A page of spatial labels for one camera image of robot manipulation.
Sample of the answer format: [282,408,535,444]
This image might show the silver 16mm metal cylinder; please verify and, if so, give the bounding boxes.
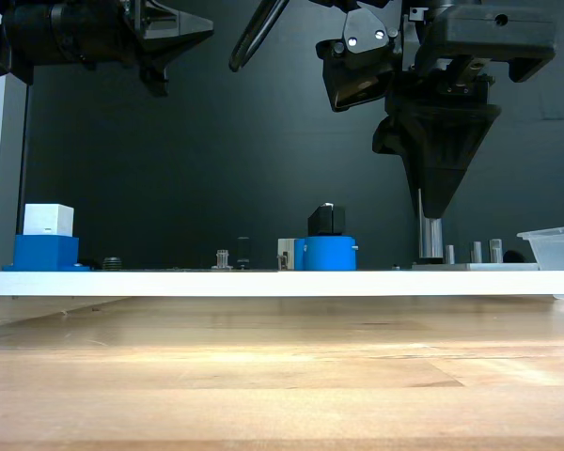
[416,187,445,262]

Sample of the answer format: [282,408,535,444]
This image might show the white taskboard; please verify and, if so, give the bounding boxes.
[0,269,564,299]

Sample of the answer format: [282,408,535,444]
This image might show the black clamp block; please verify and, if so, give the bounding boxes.
[306,202,348,238]

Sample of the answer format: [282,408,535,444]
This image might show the grey metal peg plate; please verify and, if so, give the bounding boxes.
[410,261,541,272]

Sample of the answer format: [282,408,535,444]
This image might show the blue round holder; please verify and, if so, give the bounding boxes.
[294,236,360,272]

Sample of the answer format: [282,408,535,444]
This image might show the beige multi-pin connector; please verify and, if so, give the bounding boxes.
[275,237,307,272]

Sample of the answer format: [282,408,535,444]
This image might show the clear plastic tub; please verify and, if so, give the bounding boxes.
[516,224,564,303]

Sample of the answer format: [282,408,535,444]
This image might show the white square block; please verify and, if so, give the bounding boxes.
[23,202,75,238]

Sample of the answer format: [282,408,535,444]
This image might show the small silver connector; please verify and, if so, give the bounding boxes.
[211,248,235,272]

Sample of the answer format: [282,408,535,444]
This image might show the blue square holder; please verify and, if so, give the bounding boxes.
[1,234,92,272]

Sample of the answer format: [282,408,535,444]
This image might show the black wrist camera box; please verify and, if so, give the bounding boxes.
[315,7,402,115]

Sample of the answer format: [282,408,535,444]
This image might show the black looped camera cable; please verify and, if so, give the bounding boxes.
[227,0,290,73]

